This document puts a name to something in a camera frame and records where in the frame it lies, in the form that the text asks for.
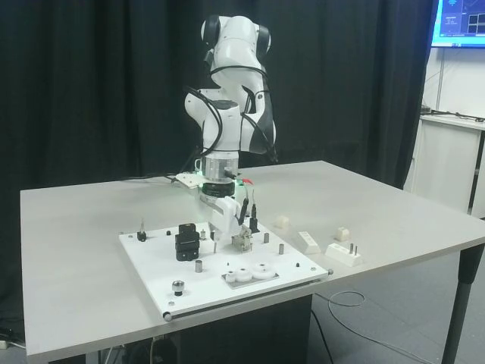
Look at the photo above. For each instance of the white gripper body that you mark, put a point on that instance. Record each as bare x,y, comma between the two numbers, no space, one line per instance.
229,214

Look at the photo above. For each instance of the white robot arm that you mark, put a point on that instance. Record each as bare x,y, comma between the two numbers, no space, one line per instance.
235,49

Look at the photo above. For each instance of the large metal round peg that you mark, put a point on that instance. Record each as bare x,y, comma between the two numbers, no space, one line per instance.
198,266

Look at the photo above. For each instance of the white peg holder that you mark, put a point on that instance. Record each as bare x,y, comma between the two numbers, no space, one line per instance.
341,256
307,242

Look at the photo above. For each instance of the black rod with red tag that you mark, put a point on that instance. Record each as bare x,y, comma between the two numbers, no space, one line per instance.
241,216

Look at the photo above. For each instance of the black D-SUB plug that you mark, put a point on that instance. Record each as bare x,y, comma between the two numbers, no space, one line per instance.
187,246

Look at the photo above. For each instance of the white medium gear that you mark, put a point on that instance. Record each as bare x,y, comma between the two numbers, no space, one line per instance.
242,275

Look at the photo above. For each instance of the small cream cube holder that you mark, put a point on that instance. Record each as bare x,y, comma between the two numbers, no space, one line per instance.
342,234
281,222

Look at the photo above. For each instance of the white large gear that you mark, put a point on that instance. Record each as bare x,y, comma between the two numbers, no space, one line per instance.
262,271

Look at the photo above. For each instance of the knurled metal bolt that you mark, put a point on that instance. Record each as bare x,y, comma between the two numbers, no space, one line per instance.
177,289

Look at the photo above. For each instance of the white task board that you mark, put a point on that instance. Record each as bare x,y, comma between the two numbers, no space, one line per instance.
151,265

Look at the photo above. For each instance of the black control cabinet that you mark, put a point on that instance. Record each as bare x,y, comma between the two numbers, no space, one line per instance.
246,333

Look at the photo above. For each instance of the black curtain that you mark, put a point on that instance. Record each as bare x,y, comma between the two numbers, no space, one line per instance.
94,95

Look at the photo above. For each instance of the white cabinet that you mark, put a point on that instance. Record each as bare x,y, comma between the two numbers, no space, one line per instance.
443,163

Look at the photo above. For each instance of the black table leg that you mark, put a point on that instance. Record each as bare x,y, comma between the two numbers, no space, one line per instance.
460,288

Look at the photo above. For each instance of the blue screen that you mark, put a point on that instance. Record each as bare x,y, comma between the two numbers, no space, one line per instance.
462,22

